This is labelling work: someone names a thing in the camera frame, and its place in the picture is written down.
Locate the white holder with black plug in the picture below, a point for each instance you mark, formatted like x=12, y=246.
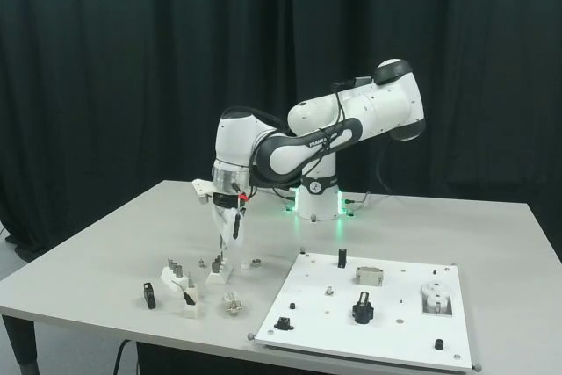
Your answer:
x=191, y=302

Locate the white holder with metal pegs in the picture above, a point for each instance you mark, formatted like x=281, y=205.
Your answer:
x=175, y=276

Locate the black waterproof plug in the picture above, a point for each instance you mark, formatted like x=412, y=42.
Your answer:
x=362, y=308

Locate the white task board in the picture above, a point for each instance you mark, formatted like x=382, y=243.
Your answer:
x=351, y=331

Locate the small metal bolt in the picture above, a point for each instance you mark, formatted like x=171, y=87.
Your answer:
x=256, y=262

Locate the thin black rod red tag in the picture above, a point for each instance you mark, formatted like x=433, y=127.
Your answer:
x=236, y=223

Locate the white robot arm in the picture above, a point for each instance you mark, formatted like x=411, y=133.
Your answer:
x=386, y=107

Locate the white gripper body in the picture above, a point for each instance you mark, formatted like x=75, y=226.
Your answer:
x=225, y=222

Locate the black table leg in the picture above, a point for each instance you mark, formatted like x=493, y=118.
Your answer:
x=17, y=344

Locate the black USB plug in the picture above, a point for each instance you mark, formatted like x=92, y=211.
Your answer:
x=149, y=295

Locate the black Ethernet plug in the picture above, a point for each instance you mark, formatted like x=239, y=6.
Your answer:
x=342, y=258

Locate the metal BNC plug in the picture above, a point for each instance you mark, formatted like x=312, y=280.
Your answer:
x=329, y=291

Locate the black curtains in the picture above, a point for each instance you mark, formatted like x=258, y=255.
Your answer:
x=131, y=63

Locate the small white holder with pegs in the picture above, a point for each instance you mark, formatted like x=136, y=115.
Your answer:
x=218, y=273

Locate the white large gear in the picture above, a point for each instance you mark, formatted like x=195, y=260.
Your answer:
x=434, y=290

